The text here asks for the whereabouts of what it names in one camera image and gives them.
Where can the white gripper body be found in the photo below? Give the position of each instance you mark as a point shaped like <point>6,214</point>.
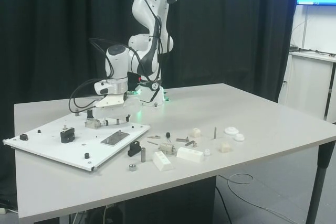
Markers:
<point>115,111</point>

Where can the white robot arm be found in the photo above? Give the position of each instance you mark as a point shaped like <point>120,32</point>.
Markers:
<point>152,6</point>

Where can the thick metal round peg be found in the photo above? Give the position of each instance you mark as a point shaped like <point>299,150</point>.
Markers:
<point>143,154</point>

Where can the metal square peg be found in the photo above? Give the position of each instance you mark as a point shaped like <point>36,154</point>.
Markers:
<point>191,143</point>
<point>181,139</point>

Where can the thin metal round peg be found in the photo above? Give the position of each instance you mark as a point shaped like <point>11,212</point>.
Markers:
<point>214,132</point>

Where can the small metal plug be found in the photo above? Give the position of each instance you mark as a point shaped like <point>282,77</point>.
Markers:
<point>153,137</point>

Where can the black block plug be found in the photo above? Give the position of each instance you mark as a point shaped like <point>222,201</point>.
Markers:
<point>133,150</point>

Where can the thin metal pin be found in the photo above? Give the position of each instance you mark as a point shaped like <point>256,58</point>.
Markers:
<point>151,142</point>

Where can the beige connector plug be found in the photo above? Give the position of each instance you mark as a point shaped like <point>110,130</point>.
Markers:
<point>164,147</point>

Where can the metal nut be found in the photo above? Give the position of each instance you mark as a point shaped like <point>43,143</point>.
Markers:
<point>131,168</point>

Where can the white long holder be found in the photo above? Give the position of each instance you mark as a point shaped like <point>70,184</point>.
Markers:
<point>162,160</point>
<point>190,154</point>

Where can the white task board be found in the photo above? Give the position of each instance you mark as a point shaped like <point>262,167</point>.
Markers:
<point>52,145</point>

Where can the white cube holder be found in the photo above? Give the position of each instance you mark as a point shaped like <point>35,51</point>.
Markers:
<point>196,132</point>
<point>225,148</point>

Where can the white small gear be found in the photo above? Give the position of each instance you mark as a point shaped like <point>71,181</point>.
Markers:
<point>207,152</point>

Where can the white large gear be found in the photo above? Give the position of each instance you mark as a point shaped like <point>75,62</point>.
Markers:
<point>231,130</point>

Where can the white medium gear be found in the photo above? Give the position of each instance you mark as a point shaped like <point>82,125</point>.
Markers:
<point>239,137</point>

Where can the black curtain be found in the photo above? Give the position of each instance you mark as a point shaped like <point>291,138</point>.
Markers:
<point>39,24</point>

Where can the white power strip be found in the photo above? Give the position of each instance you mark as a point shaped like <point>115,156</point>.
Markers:
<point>2,211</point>

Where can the white cabinet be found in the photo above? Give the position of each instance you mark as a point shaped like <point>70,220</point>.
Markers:
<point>307,85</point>

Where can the black table leg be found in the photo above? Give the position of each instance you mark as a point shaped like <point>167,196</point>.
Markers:
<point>321,182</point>

